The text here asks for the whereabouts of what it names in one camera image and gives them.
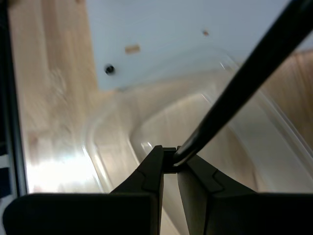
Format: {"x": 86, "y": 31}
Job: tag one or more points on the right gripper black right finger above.
{"x": 244, "y": 215}

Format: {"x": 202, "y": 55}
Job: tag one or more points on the black board screw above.
{"x": 110, "y": 69}

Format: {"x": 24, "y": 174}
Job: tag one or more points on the clear plastic container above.
{"x": 159, "y": 122}

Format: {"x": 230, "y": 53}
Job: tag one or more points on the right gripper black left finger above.
{"x": 85, "y": 215}

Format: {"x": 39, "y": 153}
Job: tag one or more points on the black metal frame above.
{"x": 5, "y": 73}

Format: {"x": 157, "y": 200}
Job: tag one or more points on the white board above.
{"x": 171, "y": 24}

